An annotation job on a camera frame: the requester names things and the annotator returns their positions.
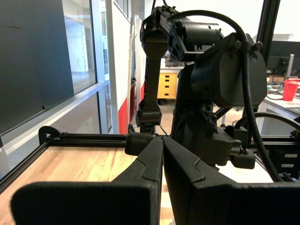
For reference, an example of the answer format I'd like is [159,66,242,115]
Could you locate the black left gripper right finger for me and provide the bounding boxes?
[163,136,300,225]

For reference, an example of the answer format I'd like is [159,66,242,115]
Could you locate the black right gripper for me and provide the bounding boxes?
[125,67,256,168]

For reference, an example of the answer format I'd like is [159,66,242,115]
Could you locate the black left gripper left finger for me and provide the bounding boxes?
[10,136,164,225]

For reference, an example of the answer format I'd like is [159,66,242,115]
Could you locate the yellow drawer cabinet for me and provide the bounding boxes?
[157,72,178,100]

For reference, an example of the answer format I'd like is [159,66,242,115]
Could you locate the black control box white labels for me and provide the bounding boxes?
[267,142,300,182]

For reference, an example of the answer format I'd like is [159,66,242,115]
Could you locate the white and red partition panel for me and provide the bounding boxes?
[106,0,143,135]

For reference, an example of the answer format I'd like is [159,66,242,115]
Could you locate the white desk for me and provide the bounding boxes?
[254,92,300,136]

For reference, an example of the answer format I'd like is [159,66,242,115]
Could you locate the red bucket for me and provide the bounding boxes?
[282,78,300,102]

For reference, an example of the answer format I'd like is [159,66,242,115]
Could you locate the black keyboard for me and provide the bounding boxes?
[284,106,300,116]

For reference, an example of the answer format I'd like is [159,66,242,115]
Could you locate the black monitor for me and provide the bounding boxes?
[266,41,300,77]

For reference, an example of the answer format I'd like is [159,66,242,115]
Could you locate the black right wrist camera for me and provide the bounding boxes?
[180,121,235,166]

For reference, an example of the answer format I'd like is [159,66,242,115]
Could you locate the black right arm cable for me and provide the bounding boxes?
[167,9,285,183]

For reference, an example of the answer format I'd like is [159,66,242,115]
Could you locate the black aluminium frame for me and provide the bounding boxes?
[0,0,300,194]

